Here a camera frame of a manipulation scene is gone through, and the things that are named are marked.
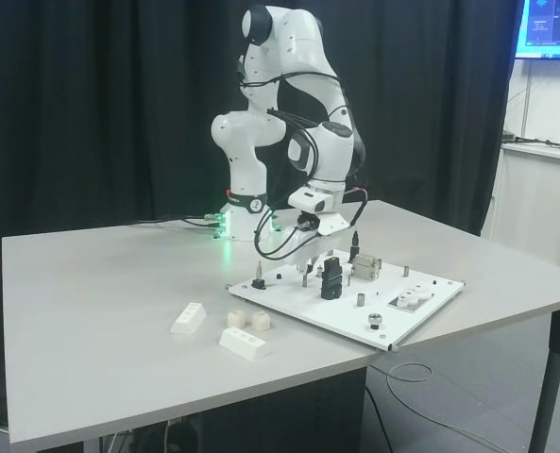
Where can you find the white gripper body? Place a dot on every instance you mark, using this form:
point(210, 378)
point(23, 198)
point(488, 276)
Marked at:
point(305, 247)

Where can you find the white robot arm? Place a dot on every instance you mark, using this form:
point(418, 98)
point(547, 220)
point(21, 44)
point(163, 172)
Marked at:
point(308, 52)

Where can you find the thick metal round peg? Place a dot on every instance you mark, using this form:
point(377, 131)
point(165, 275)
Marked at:
point(361, 300)

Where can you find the white holder with square holes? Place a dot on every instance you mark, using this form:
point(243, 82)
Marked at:
point(188, 319)

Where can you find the black D-SUB plug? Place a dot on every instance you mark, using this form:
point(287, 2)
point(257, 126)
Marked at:
point(332, 280)

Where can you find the white mounting plate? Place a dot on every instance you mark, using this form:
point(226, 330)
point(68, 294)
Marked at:
point(332, 223)

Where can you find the white task board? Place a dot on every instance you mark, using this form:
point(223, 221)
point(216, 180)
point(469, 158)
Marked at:
point(308, 307)

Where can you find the metal BNC plug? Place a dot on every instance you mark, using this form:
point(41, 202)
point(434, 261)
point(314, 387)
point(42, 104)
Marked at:
point(259, 271)

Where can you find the black upright plug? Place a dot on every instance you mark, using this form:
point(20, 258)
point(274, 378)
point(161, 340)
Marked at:
point(355, 245)

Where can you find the small white cube holder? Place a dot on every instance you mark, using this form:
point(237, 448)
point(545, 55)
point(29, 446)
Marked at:
point(236, 319)
point(259, 321)

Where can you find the metal bolt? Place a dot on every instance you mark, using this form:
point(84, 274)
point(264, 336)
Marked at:
point(375, 321)

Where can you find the white holder with round holes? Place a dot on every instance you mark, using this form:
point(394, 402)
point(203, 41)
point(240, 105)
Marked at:
point(244, 344)

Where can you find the white small gear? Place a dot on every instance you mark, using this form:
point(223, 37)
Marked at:
point(403, 302)

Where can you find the white medium gear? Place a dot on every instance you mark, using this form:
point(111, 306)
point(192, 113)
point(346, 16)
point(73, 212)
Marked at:
point(414, 300)

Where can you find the white large gear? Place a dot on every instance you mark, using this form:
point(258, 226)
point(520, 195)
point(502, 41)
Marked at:
point(423, 292)

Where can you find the white cabinet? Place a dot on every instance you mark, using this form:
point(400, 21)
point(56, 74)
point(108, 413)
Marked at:
point(534, 203)

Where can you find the dark grey table leg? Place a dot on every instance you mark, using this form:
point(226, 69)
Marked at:
point(555, 377)

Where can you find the black curtain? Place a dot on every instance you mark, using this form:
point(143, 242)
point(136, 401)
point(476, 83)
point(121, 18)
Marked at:
point(72, 94)

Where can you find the blue screen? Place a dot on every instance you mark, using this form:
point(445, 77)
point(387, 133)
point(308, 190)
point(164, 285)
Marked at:
point(551, 28)

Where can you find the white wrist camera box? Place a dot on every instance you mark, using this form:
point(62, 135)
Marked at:
point(309, 199)

